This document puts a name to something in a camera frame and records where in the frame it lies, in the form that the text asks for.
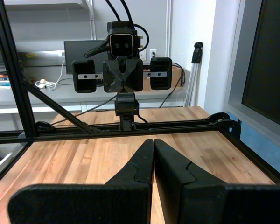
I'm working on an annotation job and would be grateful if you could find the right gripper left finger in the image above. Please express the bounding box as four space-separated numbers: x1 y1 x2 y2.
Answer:
7 139 154 224

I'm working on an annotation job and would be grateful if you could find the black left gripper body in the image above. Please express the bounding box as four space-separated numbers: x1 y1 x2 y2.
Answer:
72 57 172 93

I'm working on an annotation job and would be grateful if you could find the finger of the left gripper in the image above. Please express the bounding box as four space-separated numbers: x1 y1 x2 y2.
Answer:
123 58 143 92
102 60 124 92

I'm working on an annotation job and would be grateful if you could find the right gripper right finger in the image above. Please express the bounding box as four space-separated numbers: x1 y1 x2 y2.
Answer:
155 139 280 224

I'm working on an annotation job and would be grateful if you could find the dark computer monitor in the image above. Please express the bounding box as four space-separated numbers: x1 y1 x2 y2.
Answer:
63 40 110 75

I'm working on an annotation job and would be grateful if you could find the black and silver tripod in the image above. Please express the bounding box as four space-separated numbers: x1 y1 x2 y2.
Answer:
184 41 204 108

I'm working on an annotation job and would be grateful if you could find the stack of books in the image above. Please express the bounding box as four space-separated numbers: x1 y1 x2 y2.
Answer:
0 71 12 90

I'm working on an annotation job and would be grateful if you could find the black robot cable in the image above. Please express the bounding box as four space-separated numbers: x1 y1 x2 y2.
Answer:
83 41 111 59
119 0 134 24
133 23 150 52
104 0 122 23

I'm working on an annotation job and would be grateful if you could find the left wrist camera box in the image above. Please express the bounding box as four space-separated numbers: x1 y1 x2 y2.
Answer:
108 33 134 58

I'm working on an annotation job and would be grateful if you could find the white coiled cable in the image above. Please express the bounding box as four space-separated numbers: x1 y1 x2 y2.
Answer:
34 59 66 91

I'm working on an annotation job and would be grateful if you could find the black metal frame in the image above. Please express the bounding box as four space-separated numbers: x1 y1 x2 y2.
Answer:
0 0 280 187

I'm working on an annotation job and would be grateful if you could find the black curved frame bracket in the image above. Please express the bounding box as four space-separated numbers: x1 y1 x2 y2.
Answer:
205 112 231 122
214 119 242 140

